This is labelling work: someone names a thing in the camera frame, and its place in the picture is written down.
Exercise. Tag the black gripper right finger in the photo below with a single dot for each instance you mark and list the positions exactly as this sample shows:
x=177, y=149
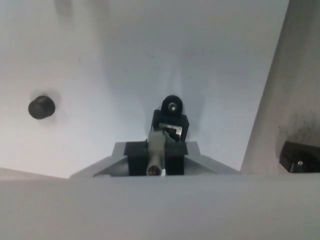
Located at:
x=175, y=162

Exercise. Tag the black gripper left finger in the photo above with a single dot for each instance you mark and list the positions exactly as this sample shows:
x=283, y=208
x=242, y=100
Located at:
x=136, y=160

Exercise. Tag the white task board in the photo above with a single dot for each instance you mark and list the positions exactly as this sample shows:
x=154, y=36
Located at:
x=100, y=62

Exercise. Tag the black connector block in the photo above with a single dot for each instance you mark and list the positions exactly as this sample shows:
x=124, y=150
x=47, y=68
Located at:
x=305, y=155

